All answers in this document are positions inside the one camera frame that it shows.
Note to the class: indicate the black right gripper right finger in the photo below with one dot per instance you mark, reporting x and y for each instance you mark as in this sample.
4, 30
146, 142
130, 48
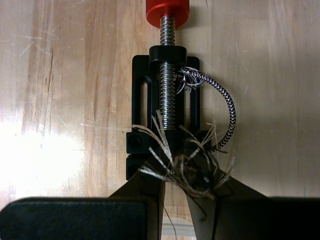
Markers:
262, 220

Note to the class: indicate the black vise clamp red knob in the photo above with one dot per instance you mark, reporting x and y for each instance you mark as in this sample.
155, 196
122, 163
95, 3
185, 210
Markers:
140, 67

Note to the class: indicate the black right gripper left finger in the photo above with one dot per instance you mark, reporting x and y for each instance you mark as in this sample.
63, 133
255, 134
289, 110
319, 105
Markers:
75, 220

